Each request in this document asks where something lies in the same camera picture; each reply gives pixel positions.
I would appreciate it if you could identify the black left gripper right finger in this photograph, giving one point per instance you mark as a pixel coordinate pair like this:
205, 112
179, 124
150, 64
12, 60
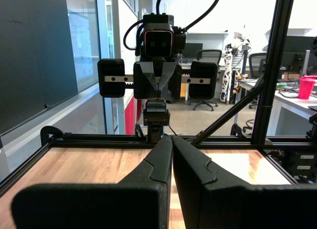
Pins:
247, 209

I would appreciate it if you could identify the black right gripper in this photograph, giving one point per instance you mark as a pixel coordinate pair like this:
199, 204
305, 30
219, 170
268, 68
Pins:
110, 68

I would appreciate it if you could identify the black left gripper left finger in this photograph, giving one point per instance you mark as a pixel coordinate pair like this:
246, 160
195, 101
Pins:
99, 206

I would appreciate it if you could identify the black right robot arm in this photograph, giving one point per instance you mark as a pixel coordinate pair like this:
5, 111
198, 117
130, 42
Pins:
156, 120

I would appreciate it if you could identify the yellow cabinet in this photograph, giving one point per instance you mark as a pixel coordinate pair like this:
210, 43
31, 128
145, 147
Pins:
184, 90

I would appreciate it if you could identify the red panel cabinet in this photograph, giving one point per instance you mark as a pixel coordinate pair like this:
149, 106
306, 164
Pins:
129, 115

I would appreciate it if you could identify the small black monitor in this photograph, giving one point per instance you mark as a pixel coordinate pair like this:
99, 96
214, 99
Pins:
193, 49

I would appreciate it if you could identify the black box white labels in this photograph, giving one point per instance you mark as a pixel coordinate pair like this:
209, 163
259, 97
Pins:
280, 162

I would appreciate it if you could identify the black office chair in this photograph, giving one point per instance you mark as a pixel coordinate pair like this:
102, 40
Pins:
255, 63
210, 53

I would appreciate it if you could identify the white overhead shelf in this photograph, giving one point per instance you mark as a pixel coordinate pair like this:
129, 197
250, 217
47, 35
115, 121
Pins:
210, 38

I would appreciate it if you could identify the white lattice stand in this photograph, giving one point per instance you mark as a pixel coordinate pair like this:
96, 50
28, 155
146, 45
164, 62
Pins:
229, 73

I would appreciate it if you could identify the grey metal window ledge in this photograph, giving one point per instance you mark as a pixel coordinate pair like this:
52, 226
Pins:
49, 115

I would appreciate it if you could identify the white office desk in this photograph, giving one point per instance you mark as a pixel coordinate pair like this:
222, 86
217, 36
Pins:
289, 101

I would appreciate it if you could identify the red plastic cup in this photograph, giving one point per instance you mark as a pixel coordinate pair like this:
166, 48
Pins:
306, 89

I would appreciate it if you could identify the large black monitor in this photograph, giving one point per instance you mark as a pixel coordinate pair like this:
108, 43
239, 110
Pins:
297, 44

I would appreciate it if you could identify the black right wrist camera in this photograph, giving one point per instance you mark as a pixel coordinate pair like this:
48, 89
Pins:
158, 42

